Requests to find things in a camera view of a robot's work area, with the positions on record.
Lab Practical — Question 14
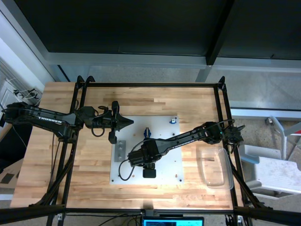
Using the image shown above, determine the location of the large cardboard box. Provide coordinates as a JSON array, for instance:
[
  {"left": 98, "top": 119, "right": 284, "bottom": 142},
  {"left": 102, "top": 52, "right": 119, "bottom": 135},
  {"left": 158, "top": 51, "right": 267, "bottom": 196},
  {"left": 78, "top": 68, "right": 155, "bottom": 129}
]
[{"left": 0, "top": 159, "right": 24, "bottom": 201}]

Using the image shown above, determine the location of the clear plastic tub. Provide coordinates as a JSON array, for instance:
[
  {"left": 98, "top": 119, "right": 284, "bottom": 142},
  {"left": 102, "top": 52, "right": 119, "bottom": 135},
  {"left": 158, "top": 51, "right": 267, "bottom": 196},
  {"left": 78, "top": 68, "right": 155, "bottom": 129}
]
[{"left": 200, "top": 147, "right": 235, "bottom": 190}]

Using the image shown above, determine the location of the white tube stand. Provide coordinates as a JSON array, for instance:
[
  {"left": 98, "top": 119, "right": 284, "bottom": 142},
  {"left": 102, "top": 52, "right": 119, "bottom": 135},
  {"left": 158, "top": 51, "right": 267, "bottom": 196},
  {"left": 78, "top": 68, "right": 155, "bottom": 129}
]
[{"left": 265, "top": 115, "right": 301, "bottom": 163}]

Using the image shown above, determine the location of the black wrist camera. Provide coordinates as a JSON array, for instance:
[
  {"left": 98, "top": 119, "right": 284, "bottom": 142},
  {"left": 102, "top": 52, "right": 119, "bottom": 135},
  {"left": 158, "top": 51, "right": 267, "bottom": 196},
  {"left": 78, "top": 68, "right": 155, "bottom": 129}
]
[{"left": 127, "top": 152, "right": 144, "bottom": 168}]

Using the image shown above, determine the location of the black bag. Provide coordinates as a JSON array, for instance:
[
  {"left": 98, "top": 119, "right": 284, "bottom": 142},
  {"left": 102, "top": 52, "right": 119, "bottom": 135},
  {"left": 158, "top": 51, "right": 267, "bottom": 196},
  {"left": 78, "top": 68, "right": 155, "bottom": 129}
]
[{"left": 0, "top": 122, "right": 32, "bottom": 174}]

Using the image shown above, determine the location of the white step stool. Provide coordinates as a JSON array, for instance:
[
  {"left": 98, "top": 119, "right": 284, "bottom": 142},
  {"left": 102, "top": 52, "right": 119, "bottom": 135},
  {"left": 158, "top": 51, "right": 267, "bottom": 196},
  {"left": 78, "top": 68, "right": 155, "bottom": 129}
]
[{"left": 241, "top": 143, "right": 301, "bottom": 197}]

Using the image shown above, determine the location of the black aluminium frame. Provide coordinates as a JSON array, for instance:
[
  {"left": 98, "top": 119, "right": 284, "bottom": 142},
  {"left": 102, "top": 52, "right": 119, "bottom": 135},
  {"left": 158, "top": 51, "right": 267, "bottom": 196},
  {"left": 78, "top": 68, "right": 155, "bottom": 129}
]
[{"left": 0, "top": 75, "right": 301, "bottom": 226}]

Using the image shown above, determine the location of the grey metal bar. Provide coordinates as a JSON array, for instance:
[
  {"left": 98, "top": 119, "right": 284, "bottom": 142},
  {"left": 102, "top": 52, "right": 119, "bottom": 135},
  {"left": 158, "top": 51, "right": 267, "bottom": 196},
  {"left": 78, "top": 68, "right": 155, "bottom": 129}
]
[{"left": 114, "top": 140, "right": 127, "bottom": 162}]

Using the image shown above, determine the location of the blue lit screen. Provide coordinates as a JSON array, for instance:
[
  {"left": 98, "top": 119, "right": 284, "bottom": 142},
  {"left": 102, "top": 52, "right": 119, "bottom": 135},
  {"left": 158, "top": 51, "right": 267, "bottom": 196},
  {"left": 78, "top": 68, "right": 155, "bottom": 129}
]
[{"left": 142, "top": 216, "right": 205, "bottom": 226}]

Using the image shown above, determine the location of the white board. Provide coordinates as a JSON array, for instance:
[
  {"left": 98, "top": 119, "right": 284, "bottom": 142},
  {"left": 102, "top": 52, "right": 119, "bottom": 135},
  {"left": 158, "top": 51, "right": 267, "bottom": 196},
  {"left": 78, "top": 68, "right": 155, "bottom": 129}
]
[{"left": 109, "top": 115, "right": 185, "bottom": 186}]

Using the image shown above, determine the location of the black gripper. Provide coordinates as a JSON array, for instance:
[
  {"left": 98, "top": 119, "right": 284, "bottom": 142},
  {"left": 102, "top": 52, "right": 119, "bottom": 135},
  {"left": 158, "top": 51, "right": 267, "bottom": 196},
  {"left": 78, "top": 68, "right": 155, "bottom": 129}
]
[
  {"left": 143, "top": 162, "right": 158, "bottom": 179},
  {"left": 100, "top": 101, "right": 134, "bottom": 145}
]

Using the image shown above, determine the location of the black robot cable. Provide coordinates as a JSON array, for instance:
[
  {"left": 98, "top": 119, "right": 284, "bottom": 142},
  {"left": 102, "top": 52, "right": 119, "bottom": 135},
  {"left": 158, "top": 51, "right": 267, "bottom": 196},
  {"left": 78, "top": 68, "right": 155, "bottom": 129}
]
[
  {"left": 119, "top": 140, "right": 144, "bottom": 181},
  {"left": 90, "top": 126, "right": 106, "bottom": 137},
  {"left": 204, "top": 119, "right": 236, "bottom": 132},
  {"left": 97, "top": 105, "right": 111, "bottom": 117}
]

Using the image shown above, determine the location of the white power strip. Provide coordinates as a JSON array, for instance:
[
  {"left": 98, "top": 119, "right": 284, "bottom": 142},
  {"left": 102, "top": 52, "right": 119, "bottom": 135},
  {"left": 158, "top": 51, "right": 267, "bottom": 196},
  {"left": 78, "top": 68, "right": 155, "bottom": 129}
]
[{"left": 10, "top": 88, "right": 42, "bottom": 104}]

